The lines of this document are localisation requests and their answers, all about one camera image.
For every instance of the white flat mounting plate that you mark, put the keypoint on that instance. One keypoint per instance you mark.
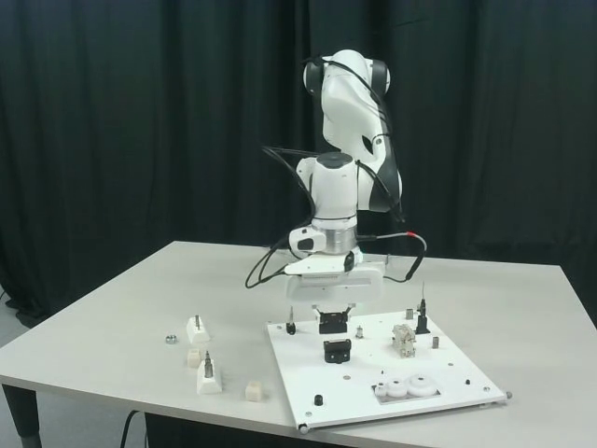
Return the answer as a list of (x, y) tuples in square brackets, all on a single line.
[(317, 266)]

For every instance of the black table leg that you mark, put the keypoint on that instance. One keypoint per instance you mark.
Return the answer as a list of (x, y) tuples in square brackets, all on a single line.
[(21, 415)]

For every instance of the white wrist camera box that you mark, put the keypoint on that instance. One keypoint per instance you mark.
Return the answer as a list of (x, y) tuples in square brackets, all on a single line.
[(305, 242)]

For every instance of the large metal round peg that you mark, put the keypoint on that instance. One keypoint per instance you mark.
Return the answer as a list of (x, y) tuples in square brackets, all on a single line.
[(208, 370)]

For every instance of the metal nut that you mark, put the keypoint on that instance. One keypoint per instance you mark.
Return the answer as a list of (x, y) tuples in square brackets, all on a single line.
[(171, 338)]

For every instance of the white square empty holder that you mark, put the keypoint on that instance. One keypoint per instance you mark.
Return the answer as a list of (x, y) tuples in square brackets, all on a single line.
[(255, 391), (193, 360)]

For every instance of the white task board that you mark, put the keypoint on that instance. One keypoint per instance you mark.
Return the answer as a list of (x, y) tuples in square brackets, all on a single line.
[(373, 364)]

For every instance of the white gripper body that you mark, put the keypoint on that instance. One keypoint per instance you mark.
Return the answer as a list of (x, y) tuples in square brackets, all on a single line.
[(326, 291)]

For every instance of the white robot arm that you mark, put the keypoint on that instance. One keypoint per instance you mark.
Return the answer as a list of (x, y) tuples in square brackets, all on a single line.
[(340, 107)]

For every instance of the white square peg holder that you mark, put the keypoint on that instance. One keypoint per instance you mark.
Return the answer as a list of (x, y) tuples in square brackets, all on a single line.
[(198, 335)]

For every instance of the white medium gear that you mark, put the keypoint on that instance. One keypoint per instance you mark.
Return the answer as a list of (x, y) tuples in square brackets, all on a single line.
[(396, 388)]

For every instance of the white small gear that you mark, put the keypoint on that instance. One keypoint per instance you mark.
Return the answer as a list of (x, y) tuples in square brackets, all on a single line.
[(381, 390)]

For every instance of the white round peg holder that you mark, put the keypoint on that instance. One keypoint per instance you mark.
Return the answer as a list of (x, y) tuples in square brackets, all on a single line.
[(209, 385)]

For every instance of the white large gear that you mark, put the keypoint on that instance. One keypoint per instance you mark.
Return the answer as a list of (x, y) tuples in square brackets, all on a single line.
[(422, 386)]

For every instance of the black curtain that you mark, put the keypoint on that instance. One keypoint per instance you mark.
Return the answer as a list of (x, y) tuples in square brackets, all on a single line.
[(140, 116)]

